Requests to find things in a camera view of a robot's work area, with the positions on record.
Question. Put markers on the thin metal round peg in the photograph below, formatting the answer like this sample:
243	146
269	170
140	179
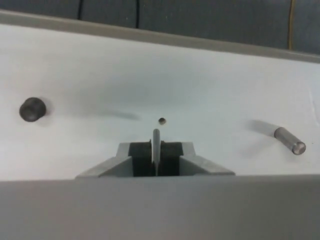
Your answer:
156	145

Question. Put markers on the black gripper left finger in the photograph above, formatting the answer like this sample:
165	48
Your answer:
140	157

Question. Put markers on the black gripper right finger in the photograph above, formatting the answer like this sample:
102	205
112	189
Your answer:
172	157

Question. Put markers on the white task board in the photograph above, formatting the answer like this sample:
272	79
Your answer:
175	87

